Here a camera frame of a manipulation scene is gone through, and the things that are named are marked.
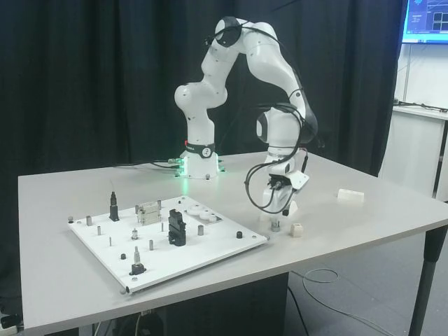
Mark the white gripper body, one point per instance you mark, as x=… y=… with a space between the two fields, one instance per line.
x=276 y=201

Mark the black D-SUB plug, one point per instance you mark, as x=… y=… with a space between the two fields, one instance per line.
x=176 y=227

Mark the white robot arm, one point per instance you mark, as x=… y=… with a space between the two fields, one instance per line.
x=269 y=63

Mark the long white holder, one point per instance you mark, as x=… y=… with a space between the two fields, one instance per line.
x=294 y=208
x=350 y=195

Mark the metal nut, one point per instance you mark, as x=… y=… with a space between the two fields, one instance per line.
x=275 y=227

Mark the small white cube holder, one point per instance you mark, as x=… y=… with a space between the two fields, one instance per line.
x=297 y=230

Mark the thin black rod red tag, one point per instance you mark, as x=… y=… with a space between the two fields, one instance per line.
x=306 y=164

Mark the white medium gear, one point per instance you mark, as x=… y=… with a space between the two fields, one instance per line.
x=209 y=217

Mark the white large gear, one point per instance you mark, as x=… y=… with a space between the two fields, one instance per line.
x=193 y=211

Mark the white task board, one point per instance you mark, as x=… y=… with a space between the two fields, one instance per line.
x=196 y=252

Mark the black box under table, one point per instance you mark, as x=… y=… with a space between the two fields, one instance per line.
x=217 y=308

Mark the grey metal plug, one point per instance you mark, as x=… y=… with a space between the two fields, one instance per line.
x=148 y=214

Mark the metal BNC plug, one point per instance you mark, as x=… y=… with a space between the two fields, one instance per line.
x=134 y=234

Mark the metal bolt on black base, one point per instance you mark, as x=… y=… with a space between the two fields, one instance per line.
x=136 y=267

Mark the black waterproof plug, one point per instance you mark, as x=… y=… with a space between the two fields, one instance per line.
x=113 y=210

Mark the black table leg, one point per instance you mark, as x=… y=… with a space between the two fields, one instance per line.
x=425 y=280

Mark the metal square peg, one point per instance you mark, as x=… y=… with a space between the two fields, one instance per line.
x=88 y=220

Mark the black curtain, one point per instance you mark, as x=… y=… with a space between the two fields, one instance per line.
x=87 y=87

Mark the blue screen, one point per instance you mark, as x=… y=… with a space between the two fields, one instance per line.
x=425 y=21

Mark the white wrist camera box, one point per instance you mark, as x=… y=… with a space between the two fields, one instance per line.
x=299 y=179

